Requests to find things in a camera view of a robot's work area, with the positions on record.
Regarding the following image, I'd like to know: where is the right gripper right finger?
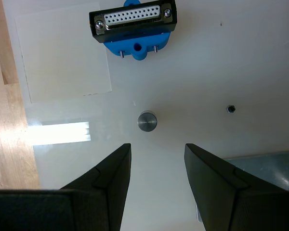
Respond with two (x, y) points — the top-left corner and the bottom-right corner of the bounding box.
(184, 143), (289, 231)

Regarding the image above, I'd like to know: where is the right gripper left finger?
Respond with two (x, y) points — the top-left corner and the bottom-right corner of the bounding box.
(0, 143), (132, 231)

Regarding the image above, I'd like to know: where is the silver 16mm metal cylinder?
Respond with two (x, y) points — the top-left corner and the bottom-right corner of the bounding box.
(137, 110), (158, 132)

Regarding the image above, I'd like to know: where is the white taskboard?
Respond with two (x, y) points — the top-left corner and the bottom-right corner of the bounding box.
(1, 0), (289, 231)

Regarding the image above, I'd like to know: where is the pale rectangular sheet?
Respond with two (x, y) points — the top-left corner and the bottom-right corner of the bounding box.
(14, 6), (113, 104)

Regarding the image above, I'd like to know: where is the blue round holder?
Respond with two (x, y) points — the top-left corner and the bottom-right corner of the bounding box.
(103, 0), (171, 61)

